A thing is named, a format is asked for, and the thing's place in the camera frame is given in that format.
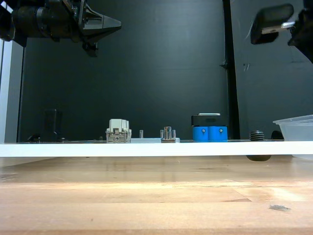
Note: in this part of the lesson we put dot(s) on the blue clamp block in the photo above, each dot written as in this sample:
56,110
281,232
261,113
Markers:
210,134

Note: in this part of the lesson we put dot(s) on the black threaded stud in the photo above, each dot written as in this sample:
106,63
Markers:
256,135

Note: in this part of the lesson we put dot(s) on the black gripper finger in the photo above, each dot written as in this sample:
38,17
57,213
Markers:
100,34
107,22

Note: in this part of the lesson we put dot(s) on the black domed foot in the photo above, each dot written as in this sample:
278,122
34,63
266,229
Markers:
258,158

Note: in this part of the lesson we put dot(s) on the black wall post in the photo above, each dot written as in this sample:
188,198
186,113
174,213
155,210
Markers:
231,73

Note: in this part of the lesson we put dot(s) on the small metal connector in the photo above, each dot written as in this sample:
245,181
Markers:
167,133

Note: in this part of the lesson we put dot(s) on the beige connector housing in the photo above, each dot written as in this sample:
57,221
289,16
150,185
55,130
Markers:
118,127

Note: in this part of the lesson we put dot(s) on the black connector housing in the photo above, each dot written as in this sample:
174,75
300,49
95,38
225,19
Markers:
207,120

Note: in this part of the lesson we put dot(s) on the white plastic board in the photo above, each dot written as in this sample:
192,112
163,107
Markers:
146,149

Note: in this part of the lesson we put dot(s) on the clear plastic tub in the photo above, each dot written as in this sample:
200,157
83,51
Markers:
298,129

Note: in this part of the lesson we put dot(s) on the grey metal partition frame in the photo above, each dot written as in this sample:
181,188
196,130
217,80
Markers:
9,98

